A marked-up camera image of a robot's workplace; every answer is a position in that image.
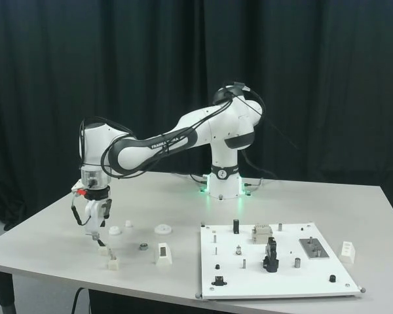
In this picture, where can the metal bolt nut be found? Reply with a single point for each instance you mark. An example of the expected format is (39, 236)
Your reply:
(143, 246)

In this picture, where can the white small gear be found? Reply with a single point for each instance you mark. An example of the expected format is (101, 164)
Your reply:
(128, 224)

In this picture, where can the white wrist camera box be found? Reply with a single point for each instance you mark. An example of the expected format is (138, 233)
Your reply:
(76, 188)

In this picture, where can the black upright block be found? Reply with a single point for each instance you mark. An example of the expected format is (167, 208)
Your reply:
(235, 226)

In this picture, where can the white task board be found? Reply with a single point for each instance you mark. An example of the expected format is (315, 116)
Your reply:
(249, 288)

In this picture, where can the black D-SUB plug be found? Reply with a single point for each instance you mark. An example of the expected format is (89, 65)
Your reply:
(270, 255)

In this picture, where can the white wedge peg holder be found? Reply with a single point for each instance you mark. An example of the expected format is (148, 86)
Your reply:
(163, 260)

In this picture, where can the black rod with red tag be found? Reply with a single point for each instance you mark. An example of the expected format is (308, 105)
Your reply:
(75, 214)

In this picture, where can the white holder with holes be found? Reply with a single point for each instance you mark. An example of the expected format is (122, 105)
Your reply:
(347, 252)

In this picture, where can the metal BNC plug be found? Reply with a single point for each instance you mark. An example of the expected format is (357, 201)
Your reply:
(238, 251)

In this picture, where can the metal USB plug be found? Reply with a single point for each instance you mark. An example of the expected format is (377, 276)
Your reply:
(110, 254)

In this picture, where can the white large gear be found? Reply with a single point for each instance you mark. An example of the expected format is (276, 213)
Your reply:
(162, 229)

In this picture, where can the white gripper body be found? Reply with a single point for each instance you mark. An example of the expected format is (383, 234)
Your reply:
(94, 216)

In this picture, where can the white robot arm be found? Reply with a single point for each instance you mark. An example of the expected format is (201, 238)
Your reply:
(190, 131)

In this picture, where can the black box under table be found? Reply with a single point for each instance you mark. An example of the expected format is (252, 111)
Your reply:
(134, 302)

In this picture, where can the grey metal plate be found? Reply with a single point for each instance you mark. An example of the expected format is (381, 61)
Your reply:
(309, 250)

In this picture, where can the black curtain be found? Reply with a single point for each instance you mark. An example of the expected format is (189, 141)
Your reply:
(85, 49)

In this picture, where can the beige rectangular connector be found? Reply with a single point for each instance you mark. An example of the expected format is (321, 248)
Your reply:
(259, 234)

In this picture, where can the white Ethernet plug holder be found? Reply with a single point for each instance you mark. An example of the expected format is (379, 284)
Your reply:
(102, 251)

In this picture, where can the black table leg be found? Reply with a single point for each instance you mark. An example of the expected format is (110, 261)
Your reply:
(1, 291)

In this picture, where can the white medium gear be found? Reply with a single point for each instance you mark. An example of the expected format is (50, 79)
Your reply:
(115, 231)

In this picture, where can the white USB plug holder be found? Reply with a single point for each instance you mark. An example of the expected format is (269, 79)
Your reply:
(113, 264)

